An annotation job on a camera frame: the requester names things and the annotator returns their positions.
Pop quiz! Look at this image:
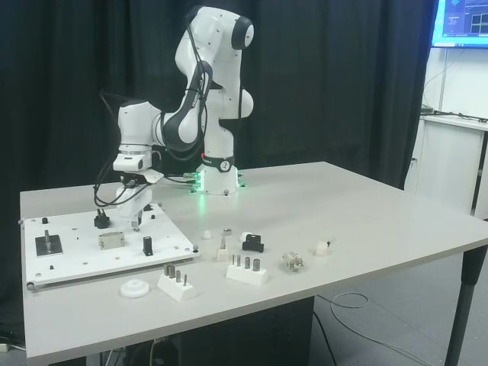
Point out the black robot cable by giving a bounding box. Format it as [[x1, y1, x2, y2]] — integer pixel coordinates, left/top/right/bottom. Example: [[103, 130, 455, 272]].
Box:
[[99, 14, 220, 165]]

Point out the black camera cable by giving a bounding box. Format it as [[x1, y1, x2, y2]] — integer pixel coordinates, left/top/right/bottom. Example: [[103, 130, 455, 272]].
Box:
[[92, 165, 129, 210]]

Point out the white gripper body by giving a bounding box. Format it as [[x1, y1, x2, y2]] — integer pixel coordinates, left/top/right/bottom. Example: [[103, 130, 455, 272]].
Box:
[[115, 185, 154, 224]]

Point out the white square peg holder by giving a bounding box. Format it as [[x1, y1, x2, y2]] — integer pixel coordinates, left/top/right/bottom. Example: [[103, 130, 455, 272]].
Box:
[[157, 276, 200, 303]]

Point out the white round peg holder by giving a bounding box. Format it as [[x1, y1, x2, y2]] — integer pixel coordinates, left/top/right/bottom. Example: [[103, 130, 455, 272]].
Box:
[[226, 265, 271, 286]]

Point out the beige metal connector plug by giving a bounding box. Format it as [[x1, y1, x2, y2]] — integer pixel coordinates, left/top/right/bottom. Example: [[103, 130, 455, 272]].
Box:
[[281, 251, 306, 274]]

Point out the black D-SUB plug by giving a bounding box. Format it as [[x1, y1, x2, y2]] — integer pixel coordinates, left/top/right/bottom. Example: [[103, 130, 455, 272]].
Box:
[[241, 233, 265, 252]]

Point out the white cabinet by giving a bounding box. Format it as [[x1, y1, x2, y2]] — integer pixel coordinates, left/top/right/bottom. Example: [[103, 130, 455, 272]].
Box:
[[403, 114, 488, 221]]

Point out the silver wrist ring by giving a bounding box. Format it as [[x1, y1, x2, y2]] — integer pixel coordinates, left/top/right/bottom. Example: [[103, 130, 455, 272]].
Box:
[[117, 146, 149, 158]]

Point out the black table leg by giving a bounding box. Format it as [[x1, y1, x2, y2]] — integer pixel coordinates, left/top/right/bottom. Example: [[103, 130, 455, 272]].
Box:
[[452, 247, 482, 366]]

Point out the black curtain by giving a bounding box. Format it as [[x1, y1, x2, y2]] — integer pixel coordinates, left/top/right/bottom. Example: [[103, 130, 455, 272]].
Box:
[[0, 0, 434, 340]]

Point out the grey floor cable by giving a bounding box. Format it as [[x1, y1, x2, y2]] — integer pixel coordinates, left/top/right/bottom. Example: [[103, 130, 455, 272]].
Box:
[[314, 291, 384, 366]]

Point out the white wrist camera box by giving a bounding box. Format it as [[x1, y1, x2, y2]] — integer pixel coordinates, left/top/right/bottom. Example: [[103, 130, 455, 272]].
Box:
[[112, 154, 150, 172]]

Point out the blue screen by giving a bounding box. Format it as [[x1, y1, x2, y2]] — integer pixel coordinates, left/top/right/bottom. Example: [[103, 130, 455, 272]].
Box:
[[430, 0, 488, 49]]

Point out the white large gear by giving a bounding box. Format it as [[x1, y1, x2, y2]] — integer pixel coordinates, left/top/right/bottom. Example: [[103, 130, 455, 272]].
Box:
[[120, 279, 153, 298]]

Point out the flat white mounting plate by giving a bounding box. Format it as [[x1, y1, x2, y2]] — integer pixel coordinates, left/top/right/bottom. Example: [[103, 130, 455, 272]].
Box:
[[120, 169, 165, 186]]

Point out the white task board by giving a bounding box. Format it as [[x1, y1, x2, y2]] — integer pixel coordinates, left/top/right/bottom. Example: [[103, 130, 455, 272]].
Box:
[[18, 204, 201, 294]]

